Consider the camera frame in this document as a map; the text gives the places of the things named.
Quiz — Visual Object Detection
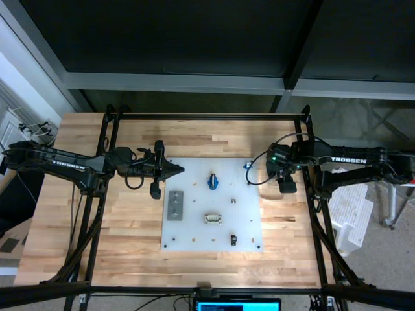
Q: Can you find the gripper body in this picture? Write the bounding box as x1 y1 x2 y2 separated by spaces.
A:
278 142 301 194
141 140 168 199

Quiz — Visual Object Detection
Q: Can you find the grey metal plate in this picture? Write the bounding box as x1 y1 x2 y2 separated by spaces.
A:
167 190 185 222

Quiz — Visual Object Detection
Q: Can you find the white task board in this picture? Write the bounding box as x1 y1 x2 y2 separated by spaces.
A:
160 157 266 253

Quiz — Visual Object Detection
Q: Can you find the white plastic step stool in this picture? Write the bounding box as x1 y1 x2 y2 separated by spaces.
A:
329 184 371 259

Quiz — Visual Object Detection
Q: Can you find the grey metal beam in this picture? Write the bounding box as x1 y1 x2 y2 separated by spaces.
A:
63 71 415 100

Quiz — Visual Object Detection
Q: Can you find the grey metal stand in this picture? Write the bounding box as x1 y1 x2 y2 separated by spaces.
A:
379 179 415 231

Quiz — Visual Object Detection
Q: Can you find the blue-lit laptop screen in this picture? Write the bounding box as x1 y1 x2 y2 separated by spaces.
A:
193 297 282 311

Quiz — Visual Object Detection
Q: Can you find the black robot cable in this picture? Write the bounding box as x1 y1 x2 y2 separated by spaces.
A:
124 173 145 190
245 132 296 186

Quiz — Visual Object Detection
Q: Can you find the black metal frame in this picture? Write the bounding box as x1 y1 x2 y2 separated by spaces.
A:
0 103 415 311

